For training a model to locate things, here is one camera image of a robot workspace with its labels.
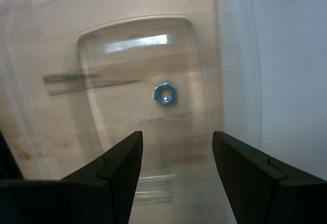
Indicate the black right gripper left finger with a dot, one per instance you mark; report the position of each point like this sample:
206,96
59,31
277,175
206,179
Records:
102,196

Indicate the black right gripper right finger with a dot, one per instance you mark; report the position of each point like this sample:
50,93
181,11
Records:
255,196

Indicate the silver hex nut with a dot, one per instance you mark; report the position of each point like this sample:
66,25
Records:
156,95

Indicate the white board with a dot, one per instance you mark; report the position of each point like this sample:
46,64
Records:
293,55

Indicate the clear plastic tub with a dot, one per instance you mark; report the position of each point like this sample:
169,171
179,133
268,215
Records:
127,43

